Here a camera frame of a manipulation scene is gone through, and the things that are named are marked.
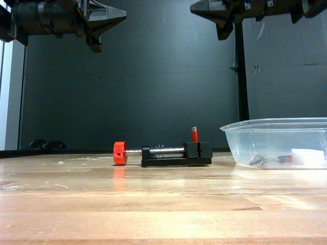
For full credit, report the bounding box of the clear plastic container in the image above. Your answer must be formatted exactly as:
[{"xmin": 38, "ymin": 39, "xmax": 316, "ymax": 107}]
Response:
[{"xmin": 219, "ymin": 117, "xmax": 327, "ymax": 170}]

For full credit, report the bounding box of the black vise with red knob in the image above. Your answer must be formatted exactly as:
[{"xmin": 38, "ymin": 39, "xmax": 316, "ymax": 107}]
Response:
[{"xmin": 113, "ymin": 141, "xmax": 213, "ymax": 168}]

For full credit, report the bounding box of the white foam piece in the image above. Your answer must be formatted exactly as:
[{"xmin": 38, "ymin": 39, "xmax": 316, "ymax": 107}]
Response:
[{"xmin": 290, "ymin": 148, "xmax": 325, "ymax": 164}]

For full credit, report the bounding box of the thin white cable tie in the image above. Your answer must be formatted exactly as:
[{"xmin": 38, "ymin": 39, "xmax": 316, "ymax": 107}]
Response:
[{"xmin": 256, "ymin": 18, "xmax": 267, "ymax": 42}]

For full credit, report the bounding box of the black frame post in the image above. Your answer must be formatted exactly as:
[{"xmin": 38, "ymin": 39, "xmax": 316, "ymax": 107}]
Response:
[{"xmin": 229, "ymin": 21, "xmax": 250, "ymax": 121}]

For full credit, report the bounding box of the black frame corner bracket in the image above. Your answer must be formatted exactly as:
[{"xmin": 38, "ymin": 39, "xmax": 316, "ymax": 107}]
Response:
[
  {"xmin": 28, "ymin": 139, "xmax": 47, "ymax": 149},
  {"xmin": 43, "ymin": 140, "xmax": 67, "ymax": 150}
]

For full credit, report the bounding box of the black frame rail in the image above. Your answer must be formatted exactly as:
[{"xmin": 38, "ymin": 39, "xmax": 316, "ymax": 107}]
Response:
[{"xmin": 0, "ymin": 148, "xmax": 232, "ymax": 159}]

